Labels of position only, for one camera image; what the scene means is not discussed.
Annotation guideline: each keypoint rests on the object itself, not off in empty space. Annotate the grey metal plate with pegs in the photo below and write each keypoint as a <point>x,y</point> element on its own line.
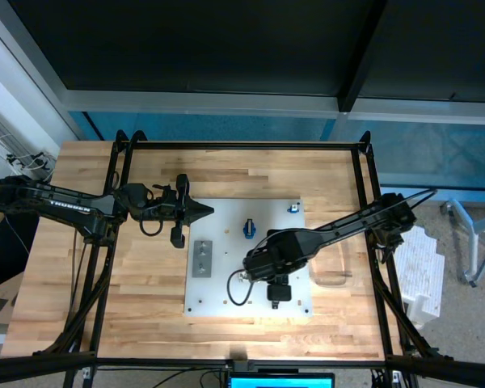
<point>198,271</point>

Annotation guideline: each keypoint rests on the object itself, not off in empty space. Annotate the grey connector socket base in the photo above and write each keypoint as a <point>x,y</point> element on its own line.
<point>241,279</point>

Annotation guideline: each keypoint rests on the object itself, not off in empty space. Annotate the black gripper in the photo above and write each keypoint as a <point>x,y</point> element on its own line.
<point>279,294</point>
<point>181,208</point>

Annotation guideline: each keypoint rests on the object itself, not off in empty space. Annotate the blue laptop screen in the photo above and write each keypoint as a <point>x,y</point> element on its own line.
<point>279,382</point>

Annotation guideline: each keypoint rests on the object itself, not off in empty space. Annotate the white foam block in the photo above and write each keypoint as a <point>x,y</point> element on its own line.
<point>420,283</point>

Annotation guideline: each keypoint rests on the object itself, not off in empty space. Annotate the clear plastic tub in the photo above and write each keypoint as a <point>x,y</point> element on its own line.
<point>327,262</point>

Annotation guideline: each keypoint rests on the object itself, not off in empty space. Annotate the black table level camera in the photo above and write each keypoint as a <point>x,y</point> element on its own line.
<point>240,363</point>

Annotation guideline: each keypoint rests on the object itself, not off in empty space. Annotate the black aluminium frame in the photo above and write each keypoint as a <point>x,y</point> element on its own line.
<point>242,145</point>

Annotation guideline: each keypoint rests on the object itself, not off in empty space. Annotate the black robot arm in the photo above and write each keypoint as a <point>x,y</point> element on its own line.
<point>339,228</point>
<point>70,206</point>

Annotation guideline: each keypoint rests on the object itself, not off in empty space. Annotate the cardboard box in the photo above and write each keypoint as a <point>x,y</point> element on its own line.
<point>8,287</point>

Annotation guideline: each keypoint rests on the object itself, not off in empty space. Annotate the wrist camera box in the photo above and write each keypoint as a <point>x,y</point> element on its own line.
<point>255,266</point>

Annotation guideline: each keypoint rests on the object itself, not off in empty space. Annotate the blue connector holder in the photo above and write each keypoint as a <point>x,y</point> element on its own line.
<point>248,237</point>

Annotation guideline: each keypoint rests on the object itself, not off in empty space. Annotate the black wall pillar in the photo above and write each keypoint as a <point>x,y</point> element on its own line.
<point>359,60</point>

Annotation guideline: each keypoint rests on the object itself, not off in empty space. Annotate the small blue white connector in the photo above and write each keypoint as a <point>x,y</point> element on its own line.
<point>292,210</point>

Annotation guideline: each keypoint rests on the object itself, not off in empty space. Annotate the grey metal stand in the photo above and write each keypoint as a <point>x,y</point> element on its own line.
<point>473,254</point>

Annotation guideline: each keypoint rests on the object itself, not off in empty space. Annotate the white task board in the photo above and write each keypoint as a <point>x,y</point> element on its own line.
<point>210,299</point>

